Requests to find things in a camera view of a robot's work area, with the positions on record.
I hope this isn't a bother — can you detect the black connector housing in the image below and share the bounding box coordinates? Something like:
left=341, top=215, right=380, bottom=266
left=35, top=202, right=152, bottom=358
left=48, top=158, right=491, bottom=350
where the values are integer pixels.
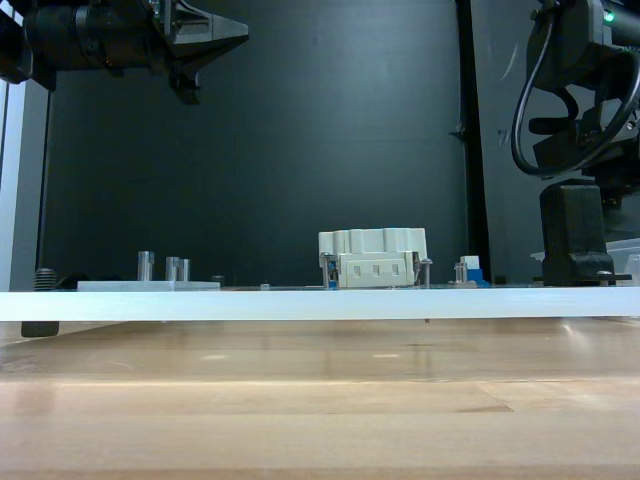
left=538, top=184, right=632, bottom=288

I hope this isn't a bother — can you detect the small connector block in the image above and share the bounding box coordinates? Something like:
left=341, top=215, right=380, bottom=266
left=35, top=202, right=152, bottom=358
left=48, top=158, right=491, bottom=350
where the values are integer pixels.
left=452, top=254, right=489, bottom=289

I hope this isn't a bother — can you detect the beige HAN10E socket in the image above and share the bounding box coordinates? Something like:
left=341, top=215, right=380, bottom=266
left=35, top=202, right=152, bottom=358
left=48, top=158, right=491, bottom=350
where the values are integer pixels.
left=317, top=227, right=434, bottom=290

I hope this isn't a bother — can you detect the grey metal plate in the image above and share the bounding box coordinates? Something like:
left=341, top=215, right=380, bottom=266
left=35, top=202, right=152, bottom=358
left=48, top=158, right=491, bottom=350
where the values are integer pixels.
left=77, top=279, right=221, bottom=292

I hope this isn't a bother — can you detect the white task board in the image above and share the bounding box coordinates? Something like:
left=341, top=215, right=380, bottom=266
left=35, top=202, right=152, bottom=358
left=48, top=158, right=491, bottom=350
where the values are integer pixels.
left=0, top=285, right=640, bottom=323

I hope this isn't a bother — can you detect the black board foot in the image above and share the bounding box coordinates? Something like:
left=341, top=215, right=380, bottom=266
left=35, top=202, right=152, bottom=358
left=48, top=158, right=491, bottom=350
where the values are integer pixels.
left=20, top=322, right=60, bottom=338

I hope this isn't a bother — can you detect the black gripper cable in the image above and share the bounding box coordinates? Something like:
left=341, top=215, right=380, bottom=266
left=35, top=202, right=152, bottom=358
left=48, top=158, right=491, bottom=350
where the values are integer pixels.
left=510, top=9, right=640, bottom=182

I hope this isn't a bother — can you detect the black metal frame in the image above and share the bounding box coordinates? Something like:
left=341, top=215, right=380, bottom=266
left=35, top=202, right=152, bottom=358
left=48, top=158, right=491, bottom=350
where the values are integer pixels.
left=449, top=0, right=496, bottom=285

